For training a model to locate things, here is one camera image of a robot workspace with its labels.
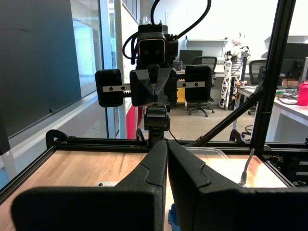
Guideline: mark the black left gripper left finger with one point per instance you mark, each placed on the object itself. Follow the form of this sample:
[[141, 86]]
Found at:
[[96, 209]]

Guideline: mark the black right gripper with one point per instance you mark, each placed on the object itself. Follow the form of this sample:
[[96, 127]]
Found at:
[[109, 96]]

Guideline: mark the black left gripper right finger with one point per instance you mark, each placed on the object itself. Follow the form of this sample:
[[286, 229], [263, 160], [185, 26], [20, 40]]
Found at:
[[240, 211]]

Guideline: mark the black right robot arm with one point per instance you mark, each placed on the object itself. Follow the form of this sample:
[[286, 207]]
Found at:
[[157, 124]]

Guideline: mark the yellow cabinet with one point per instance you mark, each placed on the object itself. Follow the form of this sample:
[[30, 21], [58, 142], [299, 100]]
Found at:
[[181, 96]]

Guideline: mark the white task board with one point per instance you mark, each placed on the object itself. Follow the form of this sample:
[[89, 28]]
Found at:
[[108, 184]]

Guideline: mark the red panel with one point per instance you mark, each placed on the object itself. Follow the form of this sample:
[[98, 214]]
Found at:
[[132, 120]]

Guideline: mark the clear plastic tub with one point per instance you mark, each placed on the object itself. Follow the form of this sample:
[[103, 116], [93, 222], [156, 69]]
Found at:
[[223, 168]]

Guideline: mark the black computer monitor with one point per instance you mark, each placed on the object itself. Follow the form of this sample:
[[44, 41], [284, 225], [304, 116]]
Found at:
[[296, 55], [190, 56]]

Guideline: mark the black office chair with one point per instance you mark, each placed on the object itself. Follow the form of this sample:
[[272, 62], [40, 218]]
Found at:
[[204, 60], [256, 69]]

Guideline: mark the white lattice robot figure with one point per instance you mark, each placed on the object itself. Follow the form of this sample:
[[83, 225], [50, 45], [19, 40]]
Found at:
[[227, 79]]

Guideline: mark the white desk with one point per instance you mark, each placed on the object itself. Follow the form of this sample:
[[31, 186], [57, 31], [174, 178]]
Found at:
[[288, 113]]

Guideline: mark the red bottle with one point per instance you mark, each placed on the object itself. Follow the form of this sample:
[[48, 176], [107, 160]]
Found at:
[[303, 95]]

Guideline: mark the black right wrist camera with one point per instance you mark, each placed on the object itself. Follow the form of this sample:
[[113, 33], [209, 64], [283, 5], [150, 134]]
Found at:
[[152, 51]]

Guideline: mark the blue black D-sub connector mount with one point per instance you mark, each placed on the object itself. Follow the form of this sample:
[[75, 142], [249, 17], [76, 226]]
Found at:
[[173, 217]]

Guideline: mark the black aluminium frame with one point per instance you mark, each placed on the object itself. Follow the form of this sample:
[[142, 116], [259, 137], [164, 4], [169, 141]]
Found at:
[[274, 72]]

